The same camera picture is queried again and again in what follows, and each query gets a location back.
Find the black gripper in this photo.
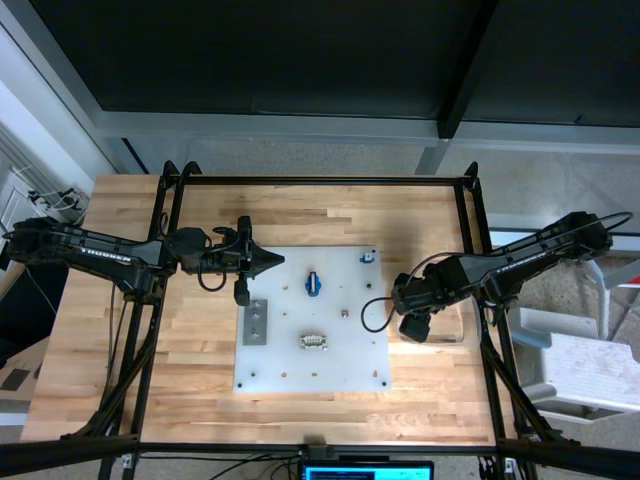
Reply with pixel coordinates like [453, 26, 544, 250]
[398, 312, 432, 345]
[214, 215, 286, 307]

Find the clear plastic tub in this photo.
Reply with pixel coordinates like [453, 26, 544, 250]
[394, 294, 482, 349]

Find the grey metal plate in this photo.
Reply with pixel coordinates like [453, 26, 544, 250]
[243, 298, 269, 347]

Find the white mounting board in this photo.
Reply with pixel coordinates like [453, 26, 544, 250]
[233, 245, 392, 395]

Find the blue laptop screen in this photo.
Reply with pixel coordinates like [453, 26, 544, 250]
[298, 459, 435, 480]

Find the white step stool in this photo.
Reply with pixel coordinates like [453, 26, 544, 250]
[514, 304, 640, 426]

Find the cardboard box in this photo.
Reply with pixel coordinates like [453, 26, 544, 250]
[0, 339, 51, 416]

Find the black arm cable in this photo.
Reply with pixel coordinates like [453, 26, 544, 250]
[361, 296, 401, 333]
[197, 262, 229, 293]

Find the black aluminium frame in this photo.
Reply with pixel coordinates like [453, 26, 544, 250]
[0, 159, 640, 480]

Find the small black camera box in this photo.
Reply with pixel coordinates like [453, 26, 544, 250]
[303, 433, 335, 460]

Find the white metal chair frame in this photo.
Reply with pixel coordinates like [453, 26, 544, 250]
[589, 259, 640, 341]

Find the white cable with plugs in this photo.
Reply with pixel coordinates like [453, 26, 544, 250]
[27, 187, 89, 221]

